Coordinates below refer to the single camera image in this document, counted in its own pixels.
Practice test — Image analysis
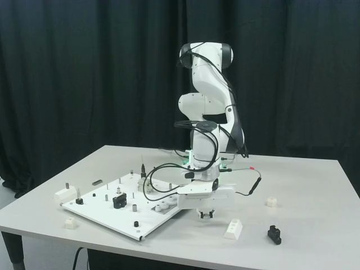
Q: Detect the white wedge holder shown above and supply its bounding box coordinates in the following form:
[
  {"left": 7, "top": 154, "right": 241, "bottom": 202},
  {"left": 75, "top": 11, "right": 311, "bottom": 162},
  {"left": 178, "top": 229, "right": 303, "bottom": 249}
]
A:
[{"left": 223, "top": 218, "right": 244, "bottom": 240}]

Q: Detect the white peg holder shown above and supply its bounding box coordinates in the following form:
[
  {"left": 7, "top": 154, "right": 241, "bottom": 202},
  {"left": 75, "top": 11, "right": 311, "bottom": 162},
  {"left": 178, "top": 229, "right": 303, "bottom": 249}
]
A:
[{"left": 54, "top": 182, "right": 78, "bottom": 201}]

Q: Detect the black waterproof plug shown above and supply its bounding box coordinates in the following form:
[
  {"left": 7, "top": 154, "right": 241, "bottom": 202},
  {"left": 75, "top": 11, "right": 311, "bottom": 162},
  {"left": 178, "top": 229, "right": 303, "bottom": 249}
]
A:
[{"left": 139, "top": 154, "right": 147, "bottom": 181}]

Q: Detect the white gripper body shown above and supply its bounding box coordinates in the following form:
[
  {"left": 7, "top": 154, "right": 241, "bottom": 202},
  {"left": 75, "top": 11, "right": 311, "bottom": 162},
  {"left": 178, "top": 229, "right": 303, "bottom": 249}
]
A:
[{"left": 177, "top": 187, "right": 236, "bottom": 211}]

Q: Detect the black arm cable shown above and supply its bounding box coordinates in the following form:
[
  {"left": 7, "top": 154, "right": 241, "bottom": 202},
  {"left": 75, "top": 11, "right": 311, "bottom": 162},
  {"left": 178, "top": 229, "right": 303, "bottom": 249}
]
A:
[{"left": 177, "top": 42, "right": 251, "bottom": 160}]

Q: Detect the thin black rod red tag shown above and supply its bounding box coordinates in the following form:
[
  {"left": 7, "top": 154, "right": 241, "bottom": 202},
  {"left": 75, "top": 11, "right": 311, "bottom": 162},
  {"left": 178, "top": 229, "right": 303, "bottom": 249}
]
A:
[{"left": 235, "top": 165, "right": 263, "bottom": 196}]

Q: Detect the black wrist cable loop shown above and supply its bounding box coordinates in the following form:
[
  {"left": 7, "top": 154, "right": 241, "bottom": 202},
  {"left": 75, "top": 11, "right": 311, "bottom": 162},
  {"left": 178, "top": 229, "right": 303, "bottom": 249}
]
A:
[{"left": 145, "top": 164, "right": 197, "bottom": 203}]

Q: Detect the black curtain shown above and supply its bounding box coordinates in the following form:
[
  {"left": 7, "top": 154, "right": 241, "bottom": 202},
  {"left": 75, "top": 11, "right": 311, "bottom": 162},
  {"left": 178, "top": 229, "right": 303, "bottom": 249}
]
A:
[{"left": 0, "top": 0, "right": 360, "bottom": 199}]

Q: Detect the black cable under table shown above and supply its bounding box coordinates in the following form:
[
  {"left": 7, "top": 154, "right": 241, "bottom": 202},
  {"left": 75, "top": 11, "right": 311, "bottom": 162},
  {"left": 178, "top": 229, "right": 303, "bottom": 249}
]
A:
[{"left": 73, "top": 246, "right": 87, "bottom": 270}]

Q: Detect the white task board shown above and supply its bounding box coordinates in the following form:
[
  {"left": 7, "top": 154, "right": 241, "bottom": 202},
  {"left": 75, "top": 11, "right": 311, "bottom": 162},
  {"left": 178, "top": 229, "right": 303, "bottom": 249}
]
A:
[{"left": 60, "top": 172, "right": 203, "bottom": 242}]

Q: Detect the black table leg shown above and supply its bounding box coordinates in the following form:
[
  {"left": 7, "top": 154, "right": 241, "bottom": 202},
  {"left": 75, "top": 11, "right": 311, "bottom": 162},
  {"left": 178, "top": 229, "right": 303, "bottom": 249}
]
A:
[{"left": 0, "top": 232, "right": 23, "bottom": 270}]

